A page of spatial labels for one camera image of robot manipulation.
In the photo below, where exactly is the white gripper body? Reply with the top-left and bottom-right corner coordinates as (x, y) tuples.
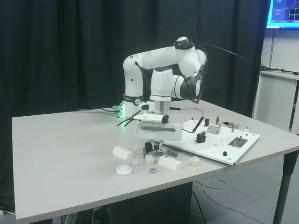
(132, 121), (183, 143)

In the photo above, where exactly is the white peg holder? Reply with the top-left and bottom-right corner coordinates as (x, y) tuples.
(158, 156), (184, 171)
(112, 145), (135, 160)

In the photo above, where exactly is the white large gear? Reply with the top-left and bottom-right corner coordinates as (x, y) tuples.
(115, 164), (132, 175)

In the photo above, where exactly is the white task board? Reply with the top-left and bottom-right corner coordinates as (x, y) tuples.
(162, 117), (261, 167)

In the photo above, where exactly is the grey waterproof plug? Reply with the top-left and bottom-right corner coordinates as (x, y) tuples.
(223, 120), (242, 129)

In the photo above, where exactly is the black curtain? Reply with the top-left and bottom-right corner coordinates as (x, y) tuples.
(0, 0), (272, 120)

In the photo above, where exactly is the white cabinet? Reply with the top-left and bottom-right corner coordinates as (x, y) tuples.
(253, 70), (299, 135)

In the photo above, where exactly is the black table leg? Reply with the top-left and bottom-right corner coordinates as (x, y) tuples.
(272, 148), (298, 224)

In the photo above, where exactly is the blue screen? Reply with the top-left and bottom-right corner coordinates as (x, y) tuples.
(266, 0), (299, 30)

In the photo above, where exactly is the silver wrist ring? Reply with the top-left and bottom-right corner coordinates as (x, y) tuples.
(153, 100), (171, 116)

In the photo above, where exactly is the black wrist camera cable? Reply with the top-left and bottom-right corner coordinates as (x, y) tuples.
(116, 116), (141, 128)

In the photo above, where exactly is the thin black rod on wire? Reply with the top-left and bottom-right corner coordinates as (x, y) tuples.
(171, 106), (205, 134)

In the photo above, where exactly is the black base cable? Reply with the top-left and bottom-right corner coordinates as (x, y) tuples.
(76, 105), (124, 114)

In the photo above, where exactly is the grey floor cable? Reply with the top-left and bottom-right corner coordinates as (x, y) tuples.
(201, 178), (279, 224)

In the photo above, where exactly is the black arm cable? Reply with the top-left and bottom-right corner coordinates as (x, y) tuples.
(172, 35), (209, 104)

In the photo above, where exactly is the thin black cable end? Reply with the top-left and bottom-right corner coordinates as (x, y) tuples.
(201, 41), (246, 60)

